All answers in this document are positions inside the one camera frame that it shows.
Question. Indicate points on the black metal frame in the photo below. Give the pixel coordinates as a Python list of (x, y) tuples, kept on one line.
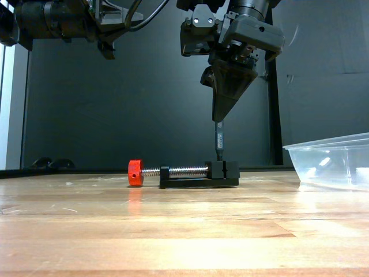
[(86, 171)]

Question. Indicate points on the black wall post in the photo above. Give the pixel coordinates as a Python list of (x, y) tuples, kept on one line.
[(274, 115)]

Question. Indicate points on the black vise with orange knob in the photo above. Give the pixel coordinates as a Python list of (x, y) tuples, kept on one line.
[(230, 173)]

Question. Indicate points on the clear plastic tub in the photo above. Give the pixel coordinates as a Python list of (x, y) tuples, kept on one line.
[(331, 173)]

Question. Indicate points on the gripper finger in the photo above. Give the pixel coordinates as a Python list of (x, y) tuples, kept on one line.
[(208, 77), (227, 86), (115, 20)]

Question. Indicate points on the grey USB adapter stick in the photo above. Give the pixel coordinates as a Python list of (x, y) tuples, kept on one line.
[(219, 141)]

